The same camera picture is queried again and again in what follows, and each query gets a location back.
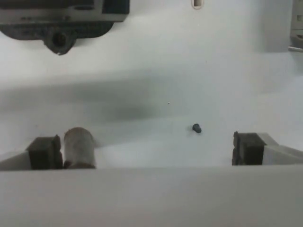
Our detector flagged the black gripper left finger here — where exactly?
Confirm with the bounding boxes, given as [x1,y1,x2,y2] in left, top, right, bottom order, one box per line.
[0,134,63,171]

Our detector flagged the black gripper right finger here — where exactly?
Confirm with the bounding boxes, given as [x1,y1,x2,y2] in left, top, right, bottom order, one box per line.
[232,131,303,166]

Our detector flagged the large metal round peg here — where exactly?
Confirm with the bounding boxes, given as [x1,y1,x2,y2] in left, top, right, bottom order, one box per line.
[62,127,97,169]

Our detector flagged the black D-SUB plug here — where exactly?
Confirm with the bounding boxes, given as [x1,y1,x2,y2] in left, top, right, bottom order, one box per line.
[0,0,131,56]

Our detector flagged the grey metal connector block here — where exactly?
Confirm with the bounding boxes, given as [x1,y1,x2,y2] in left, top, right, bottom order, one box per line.
[288,0,303,52]

